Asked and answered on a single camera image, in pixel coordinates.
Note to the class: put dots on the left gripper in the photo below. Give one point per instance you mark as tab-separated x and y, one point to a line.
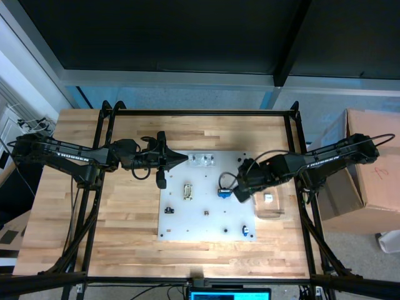
161	140

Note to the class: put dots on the black block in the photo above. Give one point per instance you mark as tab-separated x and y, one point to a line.
169	210

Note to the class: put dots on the small black camera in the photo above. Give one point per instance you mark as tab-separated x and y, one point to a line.
200	282

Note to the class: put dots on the blue double socket block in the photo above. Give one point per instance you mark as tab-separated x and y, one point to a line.
223	195

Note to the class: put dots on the cardboard box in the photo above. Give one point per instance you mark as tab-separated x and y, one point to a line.
375	193

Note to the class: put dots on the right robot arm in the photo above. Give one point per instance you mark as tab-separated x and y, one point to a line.
328	159

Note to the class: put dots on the clear plastic container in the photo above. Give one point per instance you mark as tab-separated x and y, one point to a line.
268	214

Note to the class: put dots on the white task board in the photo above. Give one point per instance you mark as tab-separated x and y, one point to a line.
193	225

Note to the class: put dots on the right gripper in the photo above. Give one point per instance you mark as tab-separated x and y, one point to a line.
247	178

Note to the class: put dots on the black frame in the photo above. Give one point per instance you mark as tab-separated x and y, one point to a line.
203	112

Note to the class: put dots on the beige many-pin connector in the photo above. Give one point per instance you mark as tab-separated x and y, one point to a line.
187	191

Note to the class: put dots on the small blue socket block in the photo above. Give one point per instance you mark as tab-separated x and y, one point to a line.
245	232

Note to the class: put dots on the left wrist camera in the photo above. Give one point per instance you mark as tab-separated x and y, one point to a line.
162	161

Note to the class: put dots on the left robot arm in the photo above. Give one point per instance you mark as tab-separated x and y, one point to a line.
62	153

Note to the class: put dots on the blue screen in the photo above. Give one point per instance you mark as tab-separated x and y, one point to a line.
228	295

